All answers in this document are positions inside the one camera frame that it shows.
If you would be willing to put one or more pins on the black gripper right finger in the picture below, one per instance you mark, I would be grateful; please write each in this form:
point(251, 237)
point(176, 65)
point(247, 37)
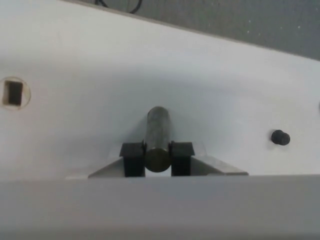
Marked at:
point(181, 160)

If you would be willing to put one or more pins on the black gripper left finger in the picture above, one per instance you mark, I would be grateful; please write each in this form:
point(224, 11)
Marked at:
point(132, 160)

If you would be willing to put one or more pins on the metal round peg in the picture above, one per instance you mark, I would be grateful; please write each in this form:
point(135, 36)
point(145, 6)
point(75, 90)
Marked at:
point(158, 140)

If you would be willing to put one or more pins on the small black knob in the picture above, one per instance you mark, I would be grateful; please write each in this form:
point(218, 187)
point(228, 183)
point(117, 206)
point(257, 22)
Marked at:
point(280, 137)

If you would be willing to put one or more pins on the white task board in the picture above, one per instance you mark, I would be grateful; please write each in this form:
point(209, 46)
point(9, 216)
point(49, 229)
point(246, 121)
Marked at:
point(75, 62)

